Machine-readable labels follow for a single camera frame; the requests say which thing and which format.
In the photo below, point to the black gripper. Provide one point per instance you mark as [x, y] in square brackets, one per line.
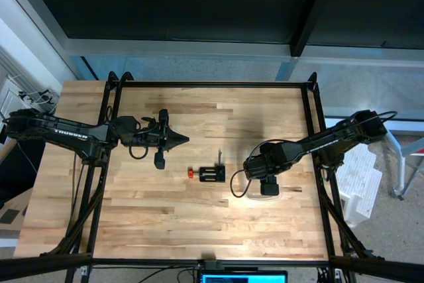
[269, 185]
[155, 138]

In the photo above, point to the clear plastic tub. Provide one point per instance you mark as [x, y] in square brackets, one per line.
[255, 197]

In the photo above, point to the black vise with orange knob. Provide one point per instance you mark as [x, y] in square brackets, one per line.
[212, 173]

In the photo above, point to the laptop screen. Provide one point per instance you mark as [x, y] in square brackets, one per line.
[242, 278]

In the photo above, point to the black room pillar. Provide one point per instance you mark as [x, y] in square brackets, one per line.
[311, 14]

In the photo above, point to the black aluminium frame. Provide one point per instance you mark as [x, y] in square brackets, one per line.
[212, 85]

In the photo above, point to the black curved frame bracket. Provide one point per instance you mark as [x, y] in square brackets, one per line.
[110, 77]
[313, 79]
[124, 76]

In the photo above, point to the small black camera mount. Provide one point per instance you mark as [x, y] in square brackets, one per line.
[209, 262]

